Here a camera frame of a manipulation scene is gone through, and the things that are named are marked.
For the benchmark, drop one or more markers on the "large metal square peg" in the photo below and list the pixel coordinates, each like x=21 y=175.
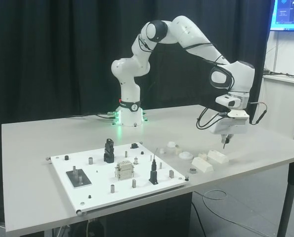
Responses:
x=171 y=173

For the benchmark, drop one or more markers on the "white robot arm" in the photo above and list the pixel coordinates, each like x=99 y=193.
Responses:
x=193 y=39

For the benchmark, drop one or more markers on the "beige waterproof plug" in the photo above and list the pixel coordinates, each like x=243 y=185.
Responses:
x=124 y=169

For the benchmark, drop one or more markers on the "black D-SUB plug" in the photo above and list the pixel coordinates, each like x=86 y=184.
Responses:
x=108 y=154

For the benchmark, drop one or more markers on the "black curtains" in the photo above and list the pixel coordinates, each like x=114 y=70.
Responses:
x=50 y=61

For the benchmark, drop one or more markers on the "white medium gear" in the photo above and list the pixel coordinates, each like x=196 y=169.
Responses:
x=171 y=144

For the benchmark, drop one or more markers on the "black table leg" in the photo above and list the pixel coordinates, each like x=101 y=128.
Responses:
x=288 y=197

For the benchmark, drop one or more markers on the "long white peg holder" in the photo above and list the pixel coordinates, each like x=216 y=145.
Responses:
x=218 y=156
x=202 y=165

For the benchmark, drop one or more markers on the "metal bolt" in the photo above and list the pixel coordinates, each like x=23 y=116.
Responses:
x=192 y=170

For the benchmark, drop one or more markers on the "small beige holder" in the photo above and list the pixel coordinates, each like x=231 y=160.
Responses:
x=203 y=155
x=178 y=149

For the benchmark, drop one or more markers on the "white large gear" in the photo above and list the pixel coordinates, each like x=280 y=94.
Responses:
x=185 y=155

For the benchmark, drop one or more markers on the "black USB plug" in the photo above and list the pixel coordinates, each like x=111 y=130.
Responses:
x=153 y=174

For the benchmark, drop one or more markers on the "white cabinet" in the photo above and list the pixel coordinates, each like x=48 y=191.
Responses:
x=280 y=103

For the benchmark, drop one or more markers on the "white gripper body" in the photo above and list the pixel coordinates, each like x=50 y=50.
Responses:
x=229 y=126

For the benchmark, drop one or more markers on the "large metal round peg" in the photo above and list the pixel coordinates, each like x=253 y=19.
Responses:
x=90 y=160

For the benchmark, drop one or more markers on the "blue screen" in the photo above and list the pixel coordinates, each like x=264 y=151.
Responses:
x=287 y=14

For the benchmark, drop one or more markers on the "metal BNC plug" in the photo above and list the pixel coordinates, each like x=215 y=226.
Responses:
x=136 y=161

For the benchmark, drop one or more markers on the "white task board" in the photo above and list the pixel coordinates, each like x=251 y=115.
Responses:
x=104 y=177

